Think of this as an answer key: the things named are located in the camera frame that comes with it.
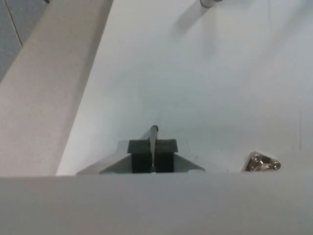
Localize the grey floor cable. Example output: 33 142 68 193
4 0 24 47

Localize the white task board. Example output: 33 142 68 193
55 0 313 176

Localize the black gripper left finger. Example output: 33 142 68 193
99 139 153 175

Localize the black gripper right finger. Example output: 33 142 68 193
154 139 206 174

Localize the thin metal round peg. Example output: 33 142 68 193
149 125 160 173

